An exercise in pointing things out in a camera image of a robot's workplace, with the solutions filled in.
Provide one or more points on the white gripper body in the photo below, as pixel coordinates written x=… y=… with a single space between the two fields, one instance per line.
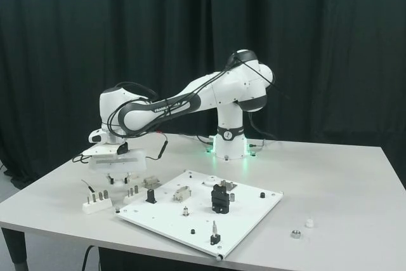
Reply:
x=117 y=166

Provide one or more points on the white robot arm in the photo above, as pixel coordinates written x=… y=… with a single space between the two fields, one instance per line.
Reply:
x=203 y=90

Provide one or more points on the metal square peg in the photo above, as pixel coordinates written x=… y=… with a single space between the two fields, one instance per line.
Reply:
x=107 y=194

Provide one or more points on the small white peg holder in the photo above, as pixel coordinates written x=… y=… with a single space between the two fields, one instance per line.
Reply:
x=130 y=200

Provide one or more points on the metal connector plug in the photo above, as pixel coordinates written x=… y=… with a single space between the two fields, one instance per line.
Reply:
x=151 y=183

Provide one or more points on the black USB plug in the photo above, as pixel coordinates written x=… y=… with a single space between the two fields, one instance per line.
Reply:
x=151 y=196

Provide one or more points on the long white peg holder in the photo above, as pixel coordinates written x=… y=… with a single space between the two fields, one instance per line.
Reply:
x=95 y=207

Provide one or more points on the white task board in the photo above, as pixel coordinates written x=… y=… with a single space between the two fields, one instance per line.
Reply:
x=177 y=220

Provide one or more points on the black D-SUB plug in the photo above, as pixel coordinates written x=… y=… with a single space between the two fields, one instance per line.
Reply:
x=219 y=202

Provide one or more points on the black plug with metal tip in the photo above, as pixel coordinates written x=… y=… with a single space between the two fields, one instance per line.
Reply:
x=215 y=237

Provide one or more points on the black table leg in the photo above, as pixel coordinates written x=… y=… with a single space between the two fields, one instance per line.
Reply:
x=14 y=248

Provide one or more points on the black curtain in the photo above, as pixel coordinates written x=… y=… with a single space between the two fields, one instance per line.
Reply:
x=63 y=30

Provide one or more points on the metal nut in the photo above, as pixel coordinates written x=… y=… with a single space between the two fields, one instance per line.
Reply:
x=296 y=233

